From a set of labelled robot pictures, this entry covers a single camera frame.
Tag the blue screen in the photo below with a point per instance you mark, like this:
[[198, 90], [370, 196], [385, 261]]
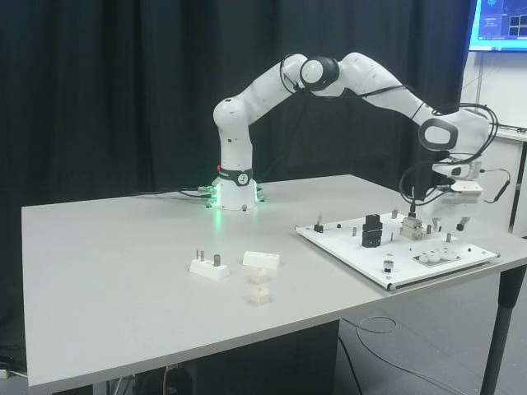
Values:
[[500, 24]]

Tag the silver metal connector block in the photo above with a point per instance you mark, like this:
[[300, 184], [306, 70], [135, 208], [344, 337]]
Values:
[[411, 229]]

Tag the small white cube holder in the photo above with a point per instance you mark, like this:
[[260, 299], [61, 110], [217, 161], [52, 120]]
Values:
[[258, 275], [260, 296]]

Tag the black panel under table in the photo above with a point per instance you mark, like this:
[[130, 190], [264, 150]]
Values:
[[247, 354]]

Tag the white power strip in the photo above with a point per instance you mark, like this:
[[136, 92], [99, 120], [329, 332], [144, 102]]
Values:
[[3, 373]]

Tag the thick metal round peg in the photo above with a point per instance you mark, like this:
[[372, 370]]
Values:
[[216, 261]]

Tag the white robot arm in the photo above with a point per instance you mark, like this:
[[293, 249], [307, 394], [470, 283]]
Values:
[[234, 123]]

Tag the white large gear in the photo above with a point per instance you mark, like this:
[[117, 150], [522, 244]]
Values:
[[448, 252]]

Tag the dark table leg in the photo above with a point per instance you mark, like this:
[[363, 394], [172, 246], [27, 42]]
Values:
[[503, 329]]

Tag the white medium gear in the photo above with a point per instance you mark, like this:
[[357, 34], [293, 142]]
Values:
[[435, 256]]

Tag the white small gear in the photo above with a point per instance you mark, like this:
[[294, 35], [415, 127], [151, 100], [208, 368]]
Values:
[[423, 258]]

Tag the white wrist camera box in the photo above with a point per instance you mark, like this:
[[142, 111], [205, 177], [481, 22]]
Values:
[[450, 170]]

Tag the white peg holder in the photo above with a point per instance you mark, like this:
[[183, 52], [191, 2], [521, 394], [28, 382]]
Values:
[[206, 271]]

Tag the long white empty holder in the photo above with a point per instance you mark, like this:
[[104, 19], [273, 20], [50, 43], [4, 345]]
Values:
[[261, 260]]

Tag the black D-SUB plug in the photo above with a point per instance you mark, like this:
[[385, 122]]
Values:
[[371, 230]]

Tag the black curtains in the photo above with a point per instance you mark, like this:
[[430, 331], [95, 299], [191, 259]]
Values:
[[123, 82]]

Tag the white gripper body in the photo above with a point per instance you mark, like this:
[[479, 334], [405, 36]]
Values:
[[453, 205]]

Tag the flat white mounting plate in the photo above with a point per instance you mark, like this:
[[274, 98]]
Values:
[[467, 187]]

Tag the white task board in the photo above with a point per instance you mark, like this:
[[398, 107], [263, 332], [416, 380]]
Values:
[[329, 243]]

